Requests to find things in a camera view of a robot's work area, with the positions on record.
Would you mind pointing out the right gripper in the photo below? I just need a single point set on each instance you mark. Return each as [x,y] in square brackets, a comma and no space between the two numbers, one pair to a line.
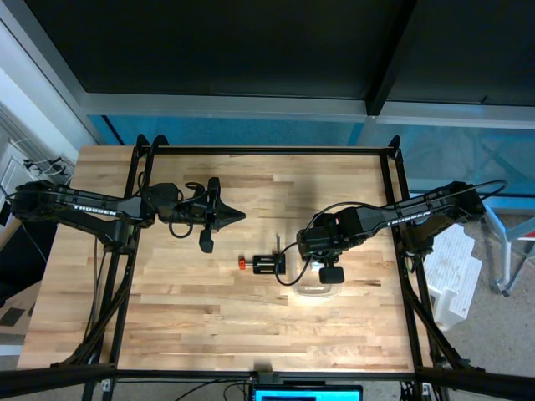
[331,275]

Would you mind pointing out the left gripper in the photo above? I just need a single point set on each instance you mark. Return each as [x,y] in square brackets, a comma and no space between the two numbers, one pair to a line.
[213,200]

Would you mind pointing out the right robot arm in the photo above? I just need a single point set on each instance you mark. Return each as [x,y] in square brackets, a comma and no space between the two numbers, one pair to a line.
[401,217]

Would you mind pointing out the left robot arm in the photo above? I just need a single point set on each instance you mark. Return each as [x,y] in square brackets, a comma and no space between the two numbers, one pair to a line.
[96,209]

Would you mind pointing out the clear plastic container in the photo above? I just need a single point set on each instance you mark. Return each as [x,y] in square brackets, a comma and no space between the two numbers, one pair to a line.
[315,291]

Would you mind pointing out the black clamp with red knob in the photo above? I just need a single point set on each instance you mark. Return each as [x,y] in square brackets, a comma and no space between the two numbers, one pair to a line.
[263,264]

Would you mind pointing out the blue screen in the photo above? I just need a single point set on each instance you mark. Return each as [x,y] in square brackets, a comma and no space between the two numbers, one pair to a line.
[305,394]

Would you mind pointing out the white step stool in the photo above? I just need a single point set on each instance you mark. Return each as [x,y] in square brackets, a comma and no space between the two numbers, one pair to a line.
[453,271]

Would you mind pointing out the grey metal stand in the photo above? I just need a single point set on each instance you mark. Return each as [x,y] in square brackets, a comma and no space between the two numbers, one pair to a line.
[507,250]

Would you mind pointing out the cardboard box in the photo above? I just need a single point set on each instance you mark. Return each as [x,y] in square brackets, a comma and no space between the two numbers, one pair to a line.
[21,305]

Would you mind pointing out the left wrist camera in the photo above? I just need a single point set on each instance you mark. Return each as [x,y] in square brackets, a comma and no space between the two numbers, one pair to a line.
[192,211]

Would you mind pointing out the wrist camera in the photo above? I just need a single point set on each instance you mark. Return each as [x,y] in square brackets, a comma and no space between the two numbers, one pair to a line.
[192,211]
[313,242]

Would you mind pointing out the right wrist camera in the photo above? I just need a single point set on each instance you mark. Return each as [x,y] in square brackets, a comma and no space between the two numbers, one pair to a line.
[313,242]

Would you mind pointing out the black frame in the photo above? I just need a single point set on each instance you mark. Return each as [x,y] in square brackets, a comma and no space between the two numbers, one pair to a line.
[50,376]

